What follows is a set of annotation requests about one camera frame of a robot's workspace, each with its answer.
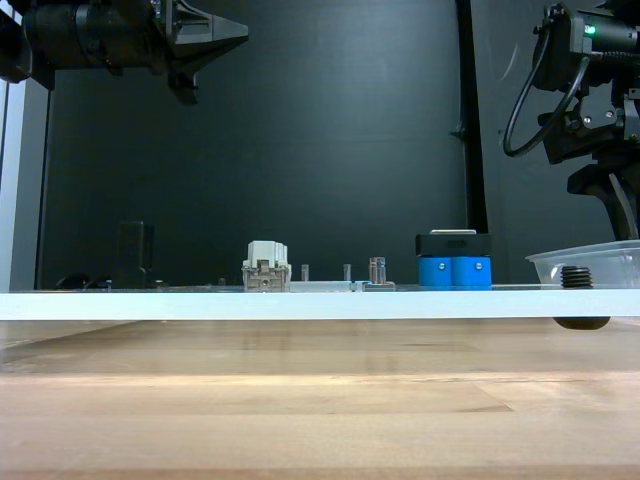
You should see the grey connector housing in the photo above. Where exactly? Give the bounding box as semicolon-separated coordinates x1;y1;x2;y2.
241;240;293;294

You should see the white taskboard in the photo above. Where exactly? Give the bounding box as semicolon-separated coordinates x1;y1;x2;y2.
0;284;640;321

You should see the clear plastic tub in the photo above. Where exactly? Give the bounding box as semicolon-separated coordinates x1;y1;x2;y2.
524;239;640;290

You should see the black pillar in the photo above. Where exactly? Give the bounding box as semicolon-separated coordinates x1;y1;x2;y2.
453;0;490;235

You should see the black rubber foot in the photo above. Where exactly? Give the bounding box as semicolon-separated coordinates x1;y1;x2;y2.
551;316;612;332

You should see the small black clamp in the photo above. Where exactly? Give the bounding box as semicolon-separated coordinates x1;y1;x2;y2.
110;219;157;290

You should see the small metal socket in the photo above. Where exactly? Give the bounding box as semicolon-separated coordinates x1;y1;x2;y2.
360;256;397;293

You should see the clear acrylic block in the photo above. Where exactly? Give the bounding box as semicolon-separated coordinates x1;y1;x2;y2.
288;263;362;294

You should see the long black cable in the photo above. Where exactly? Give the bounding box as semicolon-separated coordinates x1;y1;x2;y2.
502;54;591;159

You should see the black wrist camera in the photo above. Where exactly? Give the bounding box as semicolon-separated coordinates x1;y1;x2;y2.
532;3;576;92

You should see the blue black connector mount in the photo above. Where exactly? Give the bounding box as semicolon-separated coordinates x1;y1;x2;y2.
414;228;495;290

